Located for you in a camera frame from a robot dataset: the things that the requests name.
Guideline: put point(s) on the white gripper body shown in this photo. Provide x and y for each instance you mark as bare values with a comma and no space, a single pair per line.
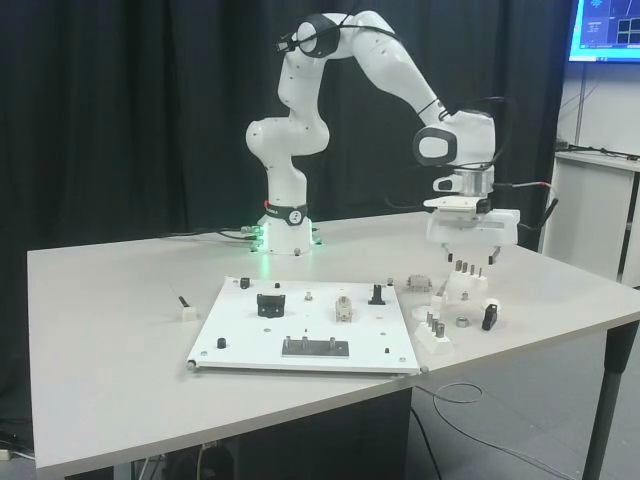
500,225

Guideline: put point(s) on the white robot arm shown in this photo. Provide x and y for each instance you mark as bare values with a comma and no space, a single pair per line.
290,165

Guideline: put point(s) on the black wrist band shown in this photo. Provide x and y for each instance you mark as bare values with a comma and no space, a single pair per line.
484,206

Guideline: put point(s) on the grey Ethernet plug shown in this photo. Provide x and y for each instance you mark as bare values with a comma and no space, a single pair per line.
443,288

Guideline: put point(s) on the white square peg holder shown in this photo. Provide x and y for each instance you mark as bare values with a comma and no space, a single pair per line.
467,284

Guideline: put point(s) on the grey waterproof plug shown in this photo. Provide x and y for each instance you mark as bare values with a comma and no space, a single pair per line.
415,281

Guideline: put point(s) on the white medium gear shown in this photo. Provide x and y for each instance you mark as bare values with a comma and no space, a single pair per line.
492,301

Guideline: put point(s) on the small white plug holder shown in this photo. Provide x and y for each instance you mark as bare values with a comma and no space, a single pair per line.
187,315
438,301

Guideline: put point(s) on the flat white mounting plate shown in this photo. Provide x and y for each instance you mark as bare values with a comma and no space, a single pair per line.
450,203

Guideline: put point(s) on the black D-SUB plug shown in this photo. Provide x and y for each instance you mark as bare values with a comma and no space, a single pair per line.
490,318

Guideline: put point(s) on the metal round peg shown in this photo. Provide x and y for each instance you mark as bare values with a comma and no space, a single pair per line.
439,330
433,322
428,316

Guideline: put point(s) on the white round peg holder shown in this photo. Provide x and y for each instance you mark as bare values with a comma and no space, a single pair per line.
434,340

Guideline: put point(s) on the white cabinet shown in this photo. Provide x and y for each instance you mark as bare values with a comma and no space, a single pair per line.
590,215

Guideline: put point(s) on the white task board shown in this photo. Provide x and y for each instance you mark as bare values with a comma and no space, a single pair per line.
300,320

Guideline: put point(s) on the dark grey table leg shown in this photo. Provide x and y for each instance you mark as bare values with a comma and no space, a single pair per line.
612,380

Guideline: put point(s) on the blue screen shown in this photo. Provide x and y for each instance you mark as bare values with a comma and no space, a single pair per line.
607,30

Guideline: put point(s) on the black curtains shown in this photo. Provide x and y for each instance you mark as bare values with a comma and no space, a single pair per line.
125,100

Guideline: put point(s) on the white power strip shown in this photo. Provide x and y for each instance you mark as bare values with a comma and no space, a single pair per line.
5,454

